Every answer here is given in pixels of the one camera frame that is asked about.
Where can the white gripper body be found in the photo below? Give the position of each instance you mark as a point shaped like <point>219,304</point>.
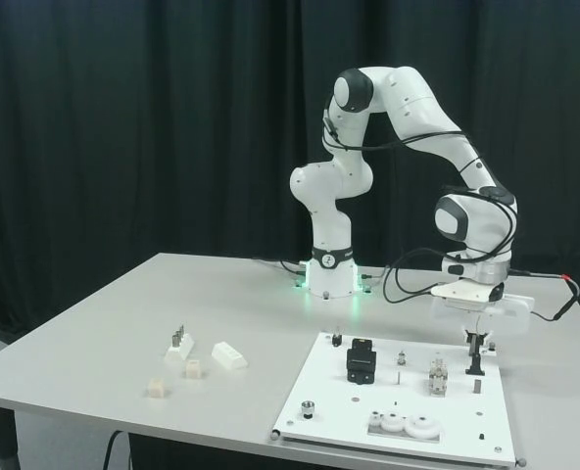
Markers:
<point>515,311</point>

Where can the metal square peg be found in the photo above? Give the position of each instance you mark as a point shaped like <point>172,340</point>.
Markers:
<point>476,344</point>
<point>477,386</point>

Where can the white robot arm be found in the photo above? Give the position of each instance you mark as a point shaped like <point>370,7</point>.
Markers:
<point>329,205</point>

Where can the white square peg holder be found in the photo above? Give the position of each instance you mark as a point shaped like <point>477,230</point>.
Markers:
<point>228,357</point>

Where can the white round peg holder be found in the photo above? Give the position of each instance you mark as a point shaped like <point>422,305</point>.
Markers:
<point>177,353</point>

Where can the thick metal round peg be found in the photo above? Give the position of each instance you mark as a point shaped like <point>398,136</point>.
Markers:
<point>176,339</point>

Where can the flat white mounting plate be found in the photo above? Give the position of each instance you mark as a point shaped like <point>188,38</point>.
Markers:
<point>464,290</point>

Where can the metal BNC plug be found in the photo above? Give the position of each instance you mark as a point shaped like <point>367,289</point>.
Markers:
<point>401,360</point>

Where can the white task board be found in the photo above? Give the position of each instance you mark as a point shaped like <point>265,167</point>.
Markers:
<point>417,396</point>

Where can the white large gear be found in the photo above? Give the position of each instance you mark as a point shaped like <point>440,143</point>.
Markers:
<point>421,427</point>

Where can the black D-SUB plug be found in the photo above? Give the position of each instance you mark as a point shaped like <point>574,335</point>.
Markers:
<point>360,364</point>

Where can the white medium gear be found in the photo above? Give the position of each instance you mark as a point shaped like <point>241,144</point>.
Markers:
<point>393,423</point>

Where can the white small gear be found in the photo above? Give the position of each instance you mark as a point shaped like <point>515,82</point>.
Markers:
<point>376,419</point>

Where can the small black plug metal pin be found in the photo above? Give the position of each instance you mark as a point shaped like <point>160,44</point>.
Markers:
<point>336,339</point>

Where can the round metal plug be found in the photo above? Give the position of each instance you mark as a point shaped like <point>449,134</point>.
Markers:
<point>308,408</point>

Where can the small cream cube holder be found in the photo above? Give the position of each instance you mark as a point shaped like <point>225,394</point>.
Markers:
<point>156,388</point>
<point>193,369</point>

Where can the black curtain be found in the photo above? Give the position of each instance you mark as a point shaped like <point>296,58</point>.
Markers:
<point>74,147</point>

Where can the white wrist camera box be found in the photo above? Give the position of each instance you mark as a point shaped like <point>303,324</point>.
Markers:
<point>455,269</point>

